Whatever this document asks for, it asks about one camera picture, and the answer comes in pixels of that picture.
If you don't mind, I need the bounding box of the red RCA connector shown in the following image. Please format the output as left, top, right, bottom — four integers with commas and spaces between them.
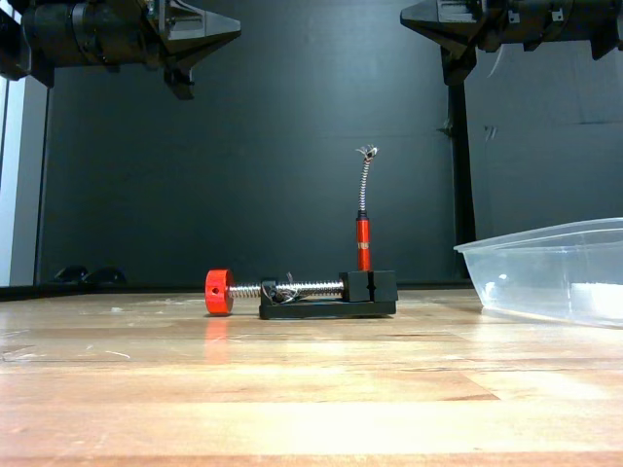
353, 143, 383, 272

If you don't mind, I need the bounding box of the clear plastic tub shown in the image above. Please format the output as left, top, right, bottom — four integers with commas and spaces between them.
453, 217, 623, 330

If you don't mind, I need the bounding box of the black clamp with red knob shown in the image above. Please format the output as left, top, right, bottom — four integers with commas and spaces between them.
203, 268, 398, 321

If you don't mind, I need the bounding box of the frayed wire scrap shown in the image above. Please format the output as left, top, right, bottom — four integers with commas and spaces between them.
262, 270, 301, 306

